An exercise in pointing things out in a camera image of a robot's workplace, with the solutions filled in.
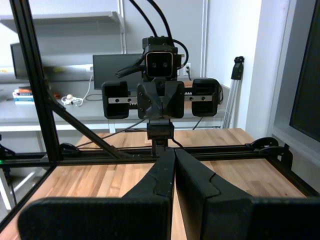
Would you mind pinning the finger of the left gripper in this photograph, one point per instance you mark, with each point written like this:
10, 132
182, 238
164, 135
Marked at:
147, 102
175, 100

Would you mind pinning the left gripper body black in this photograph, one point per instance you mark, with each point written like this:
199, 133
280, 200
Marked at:
115, 110

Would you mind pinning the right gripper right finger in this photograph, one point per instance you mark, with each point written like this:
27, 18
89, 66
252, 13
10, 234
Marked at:
262, 220

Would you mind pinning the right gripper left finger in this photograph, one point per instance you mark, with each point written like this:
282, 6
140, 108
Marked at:
100, 217

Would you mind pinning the grey desk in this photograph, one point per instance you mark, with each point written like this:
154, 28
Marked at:
80, 115

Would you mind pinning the dark computer monitor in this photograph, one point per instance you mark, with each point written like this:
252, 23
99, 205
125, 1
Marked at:
112, 72
18, 62

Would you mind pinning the white earphones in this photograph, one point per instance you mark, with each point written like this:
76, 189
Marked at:
68, 97

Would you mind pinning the black and silver tripod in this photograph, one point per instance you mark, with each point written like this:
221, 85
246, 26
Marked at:
237, 71

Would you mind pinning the stack of books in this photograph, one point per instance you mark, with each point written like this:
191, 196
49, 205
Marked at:
23, 98

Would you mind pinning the white wall outlet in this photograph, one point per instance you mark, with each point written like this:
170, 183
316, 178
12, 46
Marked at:
187, 68

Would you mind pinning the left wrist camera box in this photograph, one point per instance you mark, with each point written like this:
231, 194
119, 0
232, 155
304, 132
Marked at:
160, 65

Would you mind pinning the black aluminium frame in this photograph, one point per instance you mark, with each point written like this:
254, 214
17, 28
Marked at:
37, 87

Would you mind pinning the grey wall shelf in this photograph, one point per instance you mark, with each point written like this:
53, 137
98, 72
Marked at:
62, 18

